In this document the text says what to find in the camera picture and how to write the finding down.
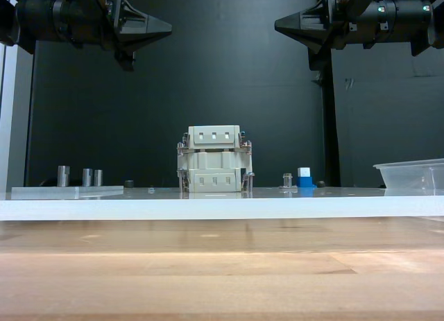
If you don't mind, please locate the grey HAN10-E connector insert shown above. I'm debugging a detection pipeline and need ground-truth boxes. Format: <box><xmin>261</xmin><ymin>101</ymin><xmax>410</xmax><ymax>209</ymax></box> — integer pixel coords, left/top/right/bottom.
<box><xmin>176</xmin><ymin>125</ymin><xmax>253</xmax><ymax>153</ymax></box>

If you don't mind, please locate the grey connector base with screws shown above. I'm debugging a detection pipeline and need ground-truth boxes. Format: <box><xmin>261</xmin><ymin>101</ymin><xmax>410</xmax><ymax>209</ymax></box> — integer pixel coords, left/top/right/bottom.
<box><xmin>176</xmin><ymin>150</ymin><xmax>256</xmax><ymax>198</ymax></box>

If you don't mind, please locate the white board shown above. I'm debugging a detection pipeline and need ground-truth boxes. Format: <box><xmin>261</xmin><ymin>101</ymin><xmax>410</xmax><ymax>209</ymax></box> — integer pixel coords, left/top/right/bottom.
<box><xmin>0</xmin><ymin>185</ymin><xmax>444</xmax><ymax>222</ymax></box>

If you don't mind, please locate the clear plastic tub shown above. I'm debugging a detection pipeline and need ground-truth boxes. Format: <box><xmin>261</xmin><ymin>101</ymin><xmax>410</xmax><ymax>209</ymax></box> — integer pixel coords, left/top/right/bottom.
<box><xmin>373</xmin><ymin>158</ymin><xmax>444</xmax><ymax>197</ymax></box>

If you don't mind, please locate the small metal clamp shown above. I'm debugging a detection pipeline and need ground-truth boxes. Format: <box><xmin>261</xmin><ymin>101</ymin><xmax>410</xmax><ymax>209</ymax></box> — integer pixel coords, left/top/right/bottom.
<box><xmin>279</xmin><ymin>173</ymin><xmax>298</xmax><ymax>191</ymax></box>

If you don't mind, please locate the black metal frame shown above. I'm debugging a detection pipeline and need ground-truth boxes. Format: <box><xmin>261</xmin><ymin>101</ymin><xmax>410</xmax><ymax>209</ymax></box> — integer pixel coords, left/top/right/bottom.
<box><xmin>321</xmin><ymin>49</ymin><xmax>336</xmax><ymax>189</ymax></box>

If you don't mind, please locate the grey metal plate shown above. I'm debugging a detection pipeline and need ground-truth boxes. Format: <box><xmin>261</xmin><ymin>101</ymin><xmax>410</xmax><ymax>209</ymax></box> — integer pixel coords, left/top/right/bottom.
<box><xmin>11</xmin><ymin>185</ymin><xmax>125</xmax><ymax>200</ymax></box>

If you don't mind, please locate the blue socket with white cube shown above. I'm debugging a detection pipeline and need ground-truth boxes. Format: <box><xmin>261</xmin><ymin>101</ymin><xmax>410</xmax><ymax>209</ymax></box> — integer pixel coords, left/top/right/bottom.
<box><xmin>296</xmin><ymin>166</ymin><xmax>317</xmax><ymax>190</ymax></box>

